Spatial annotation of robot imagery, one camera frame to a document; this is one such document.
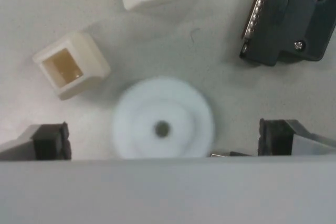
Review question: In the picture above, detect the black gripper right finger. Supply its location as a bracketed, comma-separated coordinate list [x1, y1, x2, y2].
[258, 118, 336, 157]

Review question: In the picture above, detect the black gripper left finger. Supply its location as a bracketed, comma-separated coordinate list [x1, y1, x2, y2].
[0, 121, 72, 162]

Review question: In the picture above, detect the white large gear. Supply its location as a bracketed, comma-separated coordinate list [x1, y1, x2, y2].
[112, 76, 215, 160]

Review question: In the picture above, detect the thin black metal-tipped plug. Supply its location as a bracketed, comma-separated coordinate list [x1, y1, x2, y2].
[211, 151, 247, 158]

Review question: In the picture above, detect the cream single-hole peg holder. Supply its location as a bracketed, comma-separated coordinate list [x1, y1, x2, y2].
[31, 30, 111, 101]

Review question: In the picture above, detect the black D-SUB plug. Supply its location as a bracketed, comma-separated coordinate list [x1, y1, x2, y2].
[238, 0, 336, 67]

